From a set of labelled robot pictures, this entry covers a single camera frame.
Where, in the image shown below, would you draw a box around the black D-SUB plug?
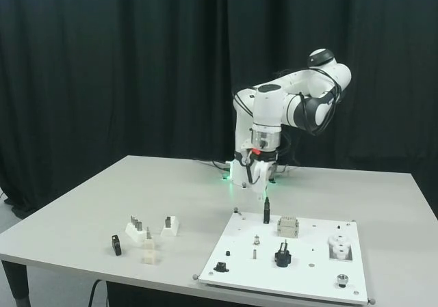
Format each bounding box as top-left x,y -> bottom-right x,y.
110,234 -> 123,256

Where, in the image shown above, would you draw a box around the black floor cable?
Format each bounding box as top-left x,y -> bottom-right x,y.
90,278 -> 104,307

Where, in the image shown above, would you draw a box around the dark table leg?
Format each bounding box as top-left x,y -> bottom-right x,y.
1,261 -> 27,307

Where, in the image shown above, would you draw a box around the black box under table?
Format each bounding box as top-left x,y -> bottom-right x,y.
105,279 -> 206,307

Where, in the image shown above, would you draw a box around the beige rectangular connector block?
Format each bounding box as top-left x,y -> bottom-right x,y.
276,217 -> 298,237

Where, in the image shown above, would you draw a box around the black base cable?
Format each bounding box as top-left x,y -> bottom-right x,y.
194,158 -> 237,171

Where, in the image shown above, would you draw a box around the white three-hole peg holder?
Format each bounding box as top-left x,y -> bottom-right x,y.
125,221 -> 146,243

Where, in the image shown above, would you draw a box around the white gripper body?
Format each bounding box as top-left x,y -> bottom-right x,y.
252,161 -> 276,196

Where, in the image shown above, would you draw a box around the white stepped peg holder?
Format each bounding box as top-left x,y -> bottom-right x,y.
159,215 -> 181,237

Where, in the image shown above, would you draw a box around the black curtain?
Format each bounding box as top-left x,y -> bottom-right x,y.
0,0 -> 438,215

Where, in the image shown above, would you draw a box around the white task board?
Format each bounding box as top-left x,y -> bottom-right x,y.
192,206 -> 374,305

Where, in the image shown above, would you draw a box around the black waterproof plug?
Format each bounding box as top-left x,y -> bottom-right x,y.
273,241 -> 292,269

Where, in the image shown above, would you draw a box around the empty white holder block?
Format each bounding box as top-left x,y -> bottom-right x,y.
140,249 -> 162,265

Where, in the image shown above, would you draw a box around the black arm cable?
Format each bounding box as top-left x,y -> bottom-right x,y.
297,66 -> 345,135

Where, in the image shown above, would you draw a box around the white large gear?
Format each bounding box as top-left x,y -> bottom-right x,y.
328,233 -> 347,248

